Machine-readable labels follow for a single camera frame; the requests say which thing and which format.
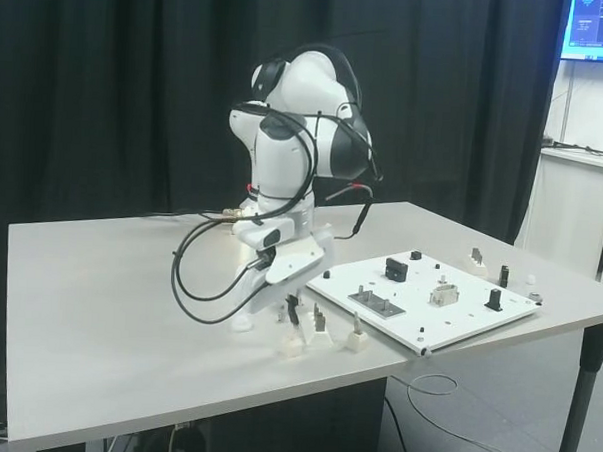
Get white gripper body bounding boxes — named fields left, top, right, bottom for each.
left=244, top=222, right=337, bottom=321

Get white single peg holder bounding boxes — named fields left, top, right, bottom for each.
left=343, top=330, right=369, bottom=354

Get black base cable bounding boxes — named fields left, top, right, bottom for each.
left=149, top=202, right=244, bottom=223

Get black under-table cabinet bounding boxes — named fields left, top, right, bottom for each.
left=35, top=362, right=389, bottom=452

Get black USB plug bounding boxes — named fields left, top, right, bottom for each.
left=285, top=293, right=301, bottom=335

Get white cabinet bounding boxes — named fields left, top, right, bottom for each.
left=511, top=142, right=603, bottom=288

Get small white plug holder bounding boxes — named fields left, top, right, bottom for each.
left=275, top=332, right=304, bottom=359

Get black curtains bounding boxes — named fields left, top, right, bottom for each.
left=0, top=0, right=576, bottom=348

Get white task board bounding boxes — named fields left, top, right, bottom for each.
left=303, top=241, right=542, bottom=365

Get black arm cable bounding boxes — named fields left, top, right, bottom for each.
left=310, top=46, right=390, bottom=187

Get blue screen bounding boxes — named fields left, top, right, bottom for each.
left=558, top=0, right=603, bottom=63

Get white round peg holder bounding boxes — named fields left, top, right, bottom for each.
left=299, top=321, right=335, bottom=349

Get black floor cable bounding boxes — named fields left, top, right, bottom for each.
left=380, top=394, right=428, bottom=452

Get thin black rod red tag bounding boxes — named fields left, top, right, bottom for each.
left=349, top=182, right=376, bottom=240

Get dark grey table leg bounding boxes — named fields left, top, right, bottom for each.
left=553, top=314, right=603, bottom=452

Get black camera cable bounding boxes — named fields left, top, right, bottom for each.
left=168, top=106, right=321, bottom=329

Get white square peg holder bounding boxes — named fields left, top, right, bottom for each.
left=461, top=256, right=491, bottom=279

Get grey floor cable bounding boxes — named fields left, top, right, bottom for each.
left=403, top=372, right=481, bottom=452

